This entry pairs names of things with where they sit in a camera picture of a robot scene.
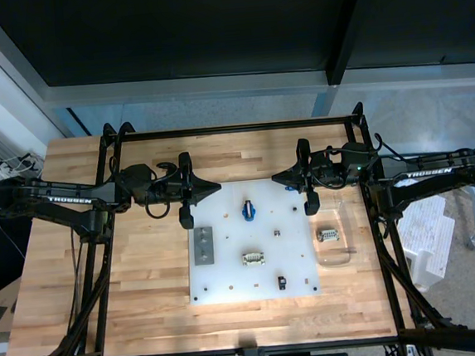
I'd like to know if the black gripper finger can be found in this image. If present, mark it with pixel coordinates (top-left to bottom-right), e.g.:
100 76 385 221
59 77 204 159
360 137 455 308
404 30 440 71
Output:
271 176 304 195
191 168 221 190
270 164 302 181
192 186 223 207

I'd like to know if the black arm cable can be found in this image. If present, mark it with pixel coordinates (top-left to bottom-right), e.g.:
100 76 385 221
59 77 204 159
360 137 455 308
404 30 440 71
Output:
320 144 347 160
144 198 172 221

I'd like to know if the grey metal plate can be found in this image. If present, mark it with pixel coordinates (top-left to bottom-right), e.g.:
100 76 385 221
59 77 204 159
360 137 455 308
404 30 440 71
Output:
189 225 218 268

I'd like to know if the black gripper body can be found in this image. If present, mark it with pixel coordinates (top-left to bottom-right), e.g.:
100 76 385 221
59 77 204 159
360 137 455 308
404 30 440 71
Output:
142 150 200 233
295 134 351 218

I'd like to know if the black aluminium frame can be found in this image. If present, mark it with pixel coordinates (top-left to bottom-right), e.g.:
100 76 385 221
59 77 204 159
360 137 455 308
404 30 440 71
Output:
0 90 475 356

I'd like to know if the cardboard box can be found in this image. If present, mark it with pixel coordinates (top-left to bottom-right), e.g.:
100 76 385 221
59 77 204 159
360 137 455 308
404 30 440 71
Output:
0 276 28 334

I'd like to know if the clear plastic tub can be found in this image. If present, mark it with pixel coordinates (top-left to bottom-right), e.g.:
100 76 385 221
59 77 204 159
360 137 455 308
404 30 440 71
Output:
309 204 359 270

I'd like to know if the black wall post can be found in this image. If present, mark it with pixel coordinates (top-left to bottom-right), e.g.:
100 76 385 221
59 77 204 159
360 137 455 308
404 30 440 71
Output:
318 0 380 87

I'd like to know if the blue clamp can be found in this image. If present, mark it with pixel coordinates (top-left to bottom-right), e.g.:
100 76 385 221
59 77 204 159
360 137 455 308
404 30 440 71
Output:
239 199 259 224

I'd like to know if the black white cable bundle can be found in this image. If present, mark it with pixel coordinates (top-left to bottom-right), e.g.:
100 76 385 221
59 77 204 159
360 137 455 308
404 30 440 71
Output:
0 149 46 175

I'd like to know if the white foam block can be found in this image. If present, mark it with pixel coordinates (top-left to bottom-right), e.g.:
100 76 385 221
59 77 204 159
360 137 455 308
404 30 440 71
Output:
394 194 463 296

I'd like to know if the beige connector hub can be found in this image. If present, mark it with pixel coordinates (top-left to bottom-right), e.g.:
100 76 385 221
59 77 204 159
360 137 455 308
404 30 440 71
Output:
240 250 268 267

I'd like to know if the white board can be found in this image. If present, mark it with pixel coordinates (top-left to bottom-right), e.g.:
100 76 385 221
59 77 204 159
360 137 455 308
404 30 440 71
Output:
178 174 324 308

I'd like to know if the beige HAN10E connector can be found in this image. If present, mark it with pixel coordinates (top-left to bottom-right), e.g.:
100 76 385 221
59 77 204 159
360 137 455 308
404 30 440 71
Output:
316 227 340 243

